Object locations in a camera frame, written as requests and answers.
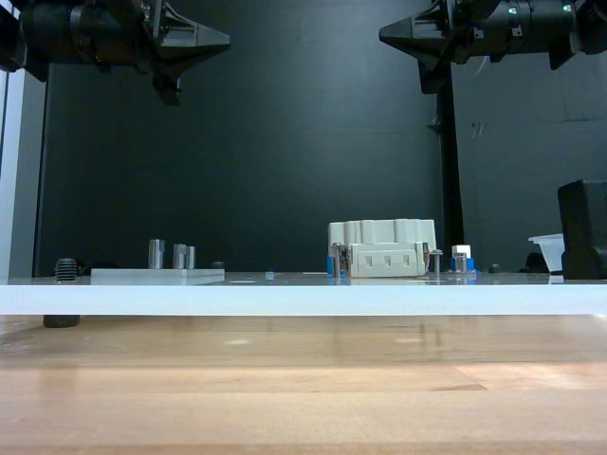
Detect beige HAN10E hub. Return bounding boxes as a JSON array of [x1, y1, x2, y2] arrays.
[[326, 217, 445, 280]]

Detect grey metal peg plate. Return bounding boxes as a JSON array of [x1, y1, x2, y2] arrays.
[[89, 239, 226, 285]]

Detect black block fixture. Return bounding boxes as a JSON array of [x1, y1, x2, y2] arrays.
[[557, 178, 607, 281]]

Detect black upright post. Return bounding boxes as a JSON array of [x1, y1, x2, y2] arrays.
[[425, 61, 466, 277]]

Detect blue white small socket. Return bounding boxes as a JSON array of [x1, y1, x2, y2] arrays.
[[450, 244, 477, 275]]

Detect grey window frame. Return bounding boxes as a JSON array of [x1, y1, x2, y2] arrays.
[[0, 65, 47, 279]]

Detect clear plastic tub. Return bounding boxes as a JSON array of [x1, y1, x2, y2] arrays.
[[527, 232, 566, 274]]

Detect white board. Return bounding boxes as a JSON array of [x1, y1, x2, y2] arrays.
[[0, 272, 607, 318]]

